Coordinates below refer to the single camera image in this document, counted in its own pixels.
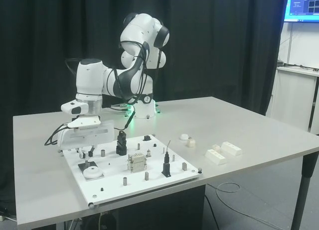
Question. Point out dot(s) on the black table leg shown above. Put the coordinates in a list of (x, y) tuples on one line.
[(305, 185)]

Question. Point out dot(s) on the black curtain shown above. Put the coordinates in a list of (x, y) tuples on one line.
[(37, 40)]

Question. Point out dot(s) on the flat white mounting plate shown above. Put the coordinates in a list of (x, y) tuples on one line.
[(86, 121)]

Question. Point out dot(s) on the white large gear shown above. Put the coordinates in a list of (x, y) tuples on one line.
[(92, 174)]

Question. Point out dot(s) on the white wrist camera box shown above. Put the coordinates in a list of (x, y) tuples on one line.
[(69, 107)]

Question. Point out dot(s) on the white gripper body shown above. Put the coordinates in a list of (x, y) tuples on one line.
[(99, 135)]

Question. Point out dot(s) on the metal square peg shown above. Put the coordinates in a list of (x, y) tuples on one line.
[(184, 166), (146, 176)]

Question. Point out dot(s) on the metal BNC plug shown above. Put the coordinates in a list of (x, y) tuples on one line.
[(149, 153)]

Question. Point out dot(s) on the long white holder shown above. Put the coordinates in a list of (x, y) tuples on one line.
[(214, 157), (231, 149)]

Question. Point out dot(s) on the white cabinet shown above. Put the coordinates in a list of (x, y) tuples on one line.
[(294, 98)]

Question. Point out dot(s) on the black D-SUB plug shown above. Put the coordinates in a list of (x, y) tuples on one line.
[(120, 146)]

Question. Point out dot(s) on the small white holder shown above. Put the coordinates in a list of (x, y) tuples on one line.
[(215, 148), (191, 142)]

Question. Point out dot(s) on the metal round peg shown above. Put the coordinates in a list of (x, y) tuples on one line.
[(124, 181), (102, 153)]

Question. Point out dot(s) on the beige metal connector block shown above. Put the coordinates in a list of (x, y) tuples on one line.
[(135, 161)]

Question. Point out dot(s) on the black control cabinet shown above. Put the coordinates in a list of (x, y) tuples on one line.
[(162, 210)]

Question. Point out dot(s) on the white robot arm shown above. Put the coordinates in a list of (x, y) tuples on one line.
[(139, 26)]

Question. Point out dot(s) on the white medium gear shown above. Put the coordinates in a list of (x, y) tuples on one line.
[(183, 137)]

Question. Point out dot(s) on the blue monitor screen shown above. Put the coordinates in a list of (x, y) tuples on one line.
[(304, 6)]

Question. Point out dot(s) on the white task board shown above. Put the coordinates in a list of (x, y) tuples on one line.
[(112, 170)]

